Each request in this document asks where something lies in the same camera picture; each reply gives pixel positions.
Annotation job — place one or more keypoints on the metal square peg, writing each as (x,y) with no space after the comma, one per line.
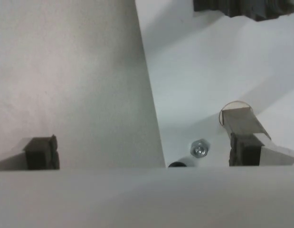
(241,121)

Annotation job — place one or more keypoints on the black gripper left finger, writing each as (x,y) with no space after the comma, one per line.
(41,154)

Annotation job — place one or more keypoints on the silver hex nut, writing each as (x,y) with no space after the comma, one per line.
(199,149)

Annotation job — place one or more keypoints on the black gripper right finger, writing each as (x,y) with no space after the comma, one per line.
(246,152)

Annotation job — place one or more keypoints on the white task board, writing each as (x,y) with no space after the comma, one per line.
(196,71)

